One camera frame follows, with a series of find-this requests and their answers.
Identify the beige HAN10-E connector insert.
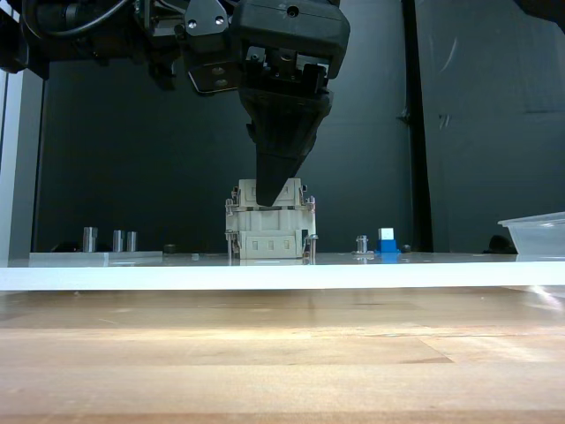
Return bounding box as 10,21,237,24
224,178,317,214

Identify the beige connector base housing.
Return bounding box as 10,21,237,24
224,207,320,266

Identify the white mounting board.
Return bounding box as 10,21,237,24
0,251,565,292

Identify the blue plug holder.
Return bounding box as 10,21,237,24
373,239,403,258

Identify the grey metal bar with posts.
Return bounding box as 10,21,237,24
28,225,163,269

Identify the clear plastic tub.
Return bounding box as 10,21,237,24
497,210,565,256

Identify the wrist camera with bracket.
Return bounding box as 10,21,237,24
183,0,242,96

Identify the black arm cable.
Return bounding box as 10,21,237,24
19,0,132,39

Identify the black wall column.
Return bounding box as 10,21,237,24
399,0,436,254

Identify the grey aluminium panel frame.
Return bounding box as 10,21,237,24
0,70,45,258

